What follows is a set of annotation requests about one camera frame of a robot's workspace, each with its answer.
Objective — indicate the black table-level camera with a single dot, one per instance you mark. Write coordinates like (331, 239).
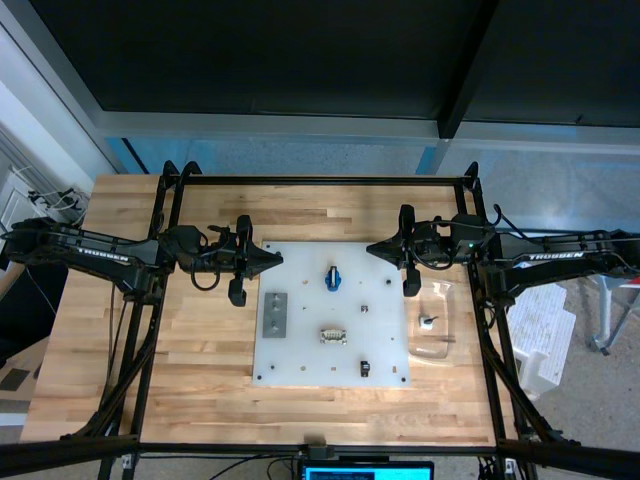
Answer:
(316, 447)

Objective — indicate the grey metal plate with pegs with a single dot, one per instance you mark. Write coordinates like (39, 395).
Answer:
(274, 317)

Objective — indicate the black room pillar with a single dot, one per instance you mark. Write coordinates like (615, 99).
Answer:
(467, 75)

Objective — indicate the white task board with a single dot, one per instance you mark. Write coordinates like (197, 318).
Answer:
(310, 350)

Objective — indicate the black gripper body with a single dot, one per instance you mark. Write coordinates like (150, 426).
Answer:
(242, 265)
(409, 250)

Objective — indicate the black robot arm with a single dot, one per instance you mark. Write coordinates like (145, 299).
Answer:
(530, 275)
(100, 252)

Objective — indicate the black USB socket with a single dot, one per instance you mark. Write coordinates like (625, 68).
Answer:
(365, 368)

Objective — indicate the brown cardboard box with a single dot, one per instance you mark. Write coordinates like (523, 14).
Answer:
(25, 357)

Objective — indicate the clear plastic tub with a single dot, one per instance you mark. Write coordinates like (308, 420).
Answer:
(442, 305)

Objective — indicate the black metal frame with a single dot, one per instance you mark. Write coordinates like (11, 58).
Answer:
(300, 181)

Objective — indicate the grey metal rolling frame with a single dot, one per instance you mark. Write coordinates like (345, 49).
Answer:
(607, 310)

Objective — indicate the blue plastic connector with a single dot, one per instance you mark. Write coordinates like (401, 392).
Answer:
(332, 281)

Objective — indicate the white styrofoam block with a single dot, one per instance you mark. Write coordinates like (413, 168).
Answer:
(545, 350)

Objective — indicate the laptop screen with blue edge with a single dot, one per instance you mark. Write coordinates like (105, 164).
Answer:
(365, 472)

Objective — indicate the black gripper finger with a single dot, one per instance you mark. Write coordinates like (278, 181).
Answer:
(262, 253)
(389, 255)
(389, 245)
(261, 265)

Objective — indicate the blue tape strip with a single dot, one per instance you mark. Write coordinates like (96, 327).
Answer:
(426, 161)

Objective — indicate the beige multi-pin connector housing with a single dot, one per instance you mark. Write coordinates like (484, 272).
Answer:
(334, 336)

